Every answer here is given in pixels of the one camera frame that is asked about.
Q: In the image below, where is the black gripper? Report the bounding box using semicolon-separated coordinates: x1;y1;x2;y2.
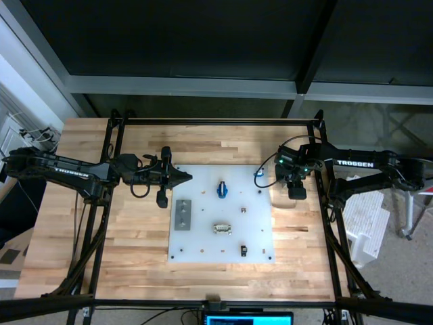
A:
132;146;193;209
274;144;322;200

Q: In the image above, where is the clear plastic tub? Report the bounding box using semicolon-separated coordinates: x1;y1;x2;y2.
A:
269;169;302;210

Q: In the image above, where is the grey metal holder block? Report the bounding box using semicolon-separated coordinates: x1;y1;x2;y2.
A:
173;198;193;232

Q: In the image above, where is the blue connector with plug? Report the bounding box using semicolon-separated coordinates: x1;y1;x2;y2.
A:
214;181;229;200

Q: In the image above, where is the white task board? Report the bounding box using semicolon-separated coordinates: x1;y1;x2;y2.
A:
168;165;277;264

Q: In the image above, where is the grey metal stand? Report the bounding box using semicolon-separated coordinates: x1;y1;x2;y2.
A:
392;182;433;242

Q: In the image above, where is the white power strip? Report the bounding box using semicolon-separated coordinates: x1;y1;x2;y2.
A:
18;127;58;150

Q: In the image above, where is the blue laptop screen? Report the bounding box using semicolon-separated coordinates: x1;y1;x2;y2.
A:
202;311;294;325

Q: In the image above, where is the cardboard box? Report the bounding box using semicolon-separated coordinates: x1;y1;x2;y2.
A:
0;225;35;288

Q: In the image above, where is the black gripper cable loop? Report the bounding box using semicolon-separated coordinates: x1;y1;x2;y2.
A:
253;152;288;189

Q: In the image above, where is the black arm cable arc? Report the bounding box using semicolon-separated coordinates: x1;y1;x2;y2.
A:
277;135;324;152

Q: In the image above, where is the black table frame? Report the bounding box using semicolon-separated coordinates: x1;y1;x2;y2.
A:
0;108;433;325

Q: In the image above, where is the black camera on frame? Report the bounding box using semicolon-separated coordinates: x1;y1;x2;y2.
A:
206;293;225;311

